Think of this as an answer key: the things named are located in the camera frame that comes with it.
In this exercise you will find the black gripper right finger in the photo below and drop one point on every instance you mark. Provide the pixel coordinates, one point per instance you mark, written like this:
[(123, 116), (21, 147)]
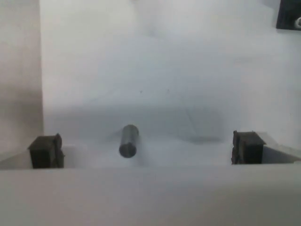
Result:
[(249, 148)]

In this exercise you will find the black waterproof plug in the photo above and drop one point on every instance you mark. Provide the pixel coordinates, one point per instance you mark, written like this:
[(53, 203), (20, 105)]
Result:
[(289, 14)]

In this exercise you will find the white task board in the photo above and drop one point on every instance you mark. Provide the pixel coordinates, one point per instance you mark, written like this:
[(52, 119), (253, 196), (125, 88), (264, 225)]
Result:
[(164, 70)]

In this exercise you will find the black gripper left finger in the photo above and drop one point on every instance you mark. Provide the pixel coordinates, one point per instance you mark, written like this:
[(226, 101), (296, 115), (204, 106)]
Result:
[(44, 153)]

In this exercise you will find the metal round peg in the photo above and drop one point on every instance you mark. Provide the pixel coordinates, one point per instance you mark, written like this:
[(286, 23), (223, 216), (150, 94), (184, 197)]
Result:
[(128, 146)]

